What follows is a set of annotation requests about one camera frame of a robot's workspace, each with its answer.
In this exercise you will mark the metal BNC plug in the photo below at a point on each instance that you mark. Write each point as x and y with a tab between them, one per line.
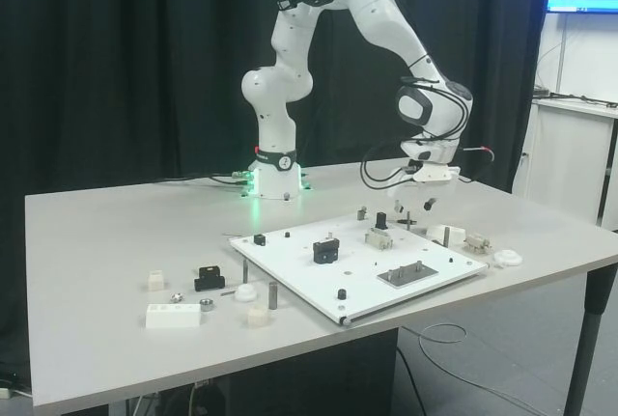
207	304

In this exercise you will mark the long white holder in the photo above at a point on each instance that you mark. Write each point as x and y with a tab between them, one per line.
172	315

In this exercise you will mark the black D-SUB plug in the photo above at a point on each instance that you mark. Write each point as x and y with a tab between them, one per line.
210	281

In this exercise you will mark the black curtains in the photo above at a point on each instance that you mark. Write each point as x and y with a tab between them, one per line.
120	73

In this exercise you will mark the white cabinet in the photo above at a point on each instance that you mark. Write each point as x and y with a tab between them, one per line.
565	155

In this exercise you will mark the black table leg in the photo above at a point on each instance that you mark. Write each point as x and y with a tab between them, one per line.
584	339

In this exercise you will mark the white large gear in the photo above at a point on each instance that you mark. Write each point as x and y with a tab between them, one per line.
508	257

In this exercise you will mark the white task board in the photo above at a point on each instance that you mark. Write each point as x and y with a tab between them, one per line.
289	266

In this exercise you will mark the small white square holder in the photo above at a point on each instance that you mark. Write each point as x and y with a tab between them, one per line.
155	279

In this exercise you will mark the white small gear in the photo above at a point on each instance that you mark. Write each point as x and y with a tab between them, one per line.
244	293

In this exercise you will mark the beige metal connector plug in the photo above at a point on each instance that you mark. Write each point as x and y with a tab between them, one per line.
478	245

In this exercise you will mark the metal square peg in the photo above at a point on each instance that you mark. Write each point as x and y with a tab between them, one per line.
381	217
361	213

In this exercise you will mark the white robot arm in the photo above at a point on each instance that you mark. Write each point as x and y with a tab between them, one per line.
285	49

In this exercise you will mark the white holder with holes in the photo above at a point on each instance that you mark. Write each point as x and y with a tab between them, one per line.
437	233

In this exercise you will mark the white hexagonal holder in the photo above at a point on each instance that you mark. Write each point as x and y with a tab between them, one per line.
257	316

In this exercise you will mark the thin metal round peg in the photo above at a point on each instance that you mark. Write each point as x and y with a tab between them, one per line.
408	223
245	269

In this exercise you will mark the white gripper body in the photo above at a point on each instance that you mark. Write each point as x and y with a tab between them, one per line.
401	186

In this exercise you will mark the thick metal round peg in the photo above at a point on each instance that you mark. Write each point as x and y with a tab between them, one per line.
272	295

